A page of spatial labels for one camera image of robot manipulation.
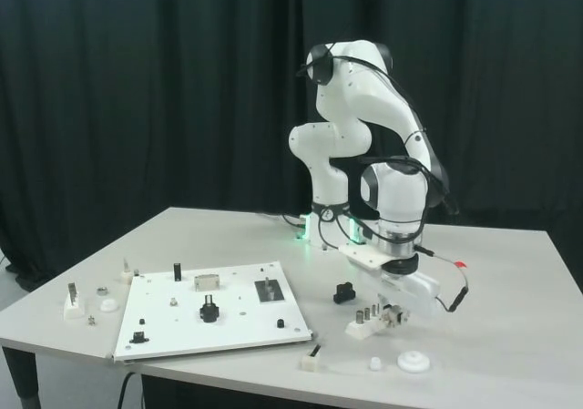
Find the white square peg holder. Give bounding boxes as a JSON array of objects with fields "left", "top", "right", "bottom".
[{"left": 62, "top": 297, "right": 87, "bottom": 321}]

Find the black under-table cabinet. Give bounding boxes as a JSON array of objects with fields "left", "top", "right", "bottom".
[{"left": 139, "top": 372, "right": 297, "bottom": 409}]

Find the white round peg holder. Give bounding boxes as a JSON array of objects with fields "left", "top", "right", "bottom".
[{"left": 344, "top": 313, "right": 388, "bottom": 340}]

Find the flat white mounting plate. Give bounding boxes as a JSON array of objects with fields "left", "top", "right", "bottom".
[{"left": 337, "top": 243, "right": 391, "bottom": 271}]

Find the black curtain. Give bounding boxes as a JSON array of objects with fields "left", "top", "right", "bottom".
[{"left": 0, "top": 0, "right": 583, "bottom": 294}]

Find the white large gear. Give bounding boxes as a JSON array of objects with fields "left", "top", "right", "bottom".
[{"left": 396, "top": 350, "right": 432, "bottom": 374}]

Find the thin black rod red tag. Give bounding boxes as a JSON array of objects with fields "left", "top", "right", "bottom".
[{"left": 416, "top": 244, "right": 471, "bottom": 313}]

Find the black floor cable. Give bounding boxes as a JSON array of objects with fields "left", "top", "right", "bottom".
[{"left": 117, "top": 372, "right": 138, "bottom": 409}]

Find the black base cable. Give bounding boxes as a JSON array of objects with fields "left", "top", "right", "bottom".
[{"left": 272, "top": 212, "right": 307, "bottom": 229}]

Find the metal waterproof plug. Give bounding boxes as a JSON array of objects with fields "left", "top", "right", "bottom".
[{"left": 384, "top": 306, "right": 407, "bottom": 329}]

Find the black camera cable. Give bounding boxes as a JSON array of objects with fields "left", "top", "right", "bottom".
[{"left": 313, "top": 206, "right": 365, "bottom": 251}]

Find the black table leg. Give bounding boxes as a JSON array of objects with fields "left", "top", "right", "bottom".
[{"left": 1, "top": 347, "right": 38, "bottom": 409}]

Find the white task board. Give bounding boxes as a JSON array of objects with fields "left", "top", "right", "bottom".
[{"left": 107, "top": 259, "right": 315, "bottom": 364}]

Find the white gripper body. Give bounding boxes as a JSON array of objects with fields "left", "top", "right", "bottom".
[{"left": 362, "top": 266, "right": 442, "bottom": 318}]

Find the silver flange ring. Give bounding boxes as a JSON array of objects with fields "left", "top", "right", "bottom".
[{"left": 376, "top": 226, "right": 421, "bottom": 260}]

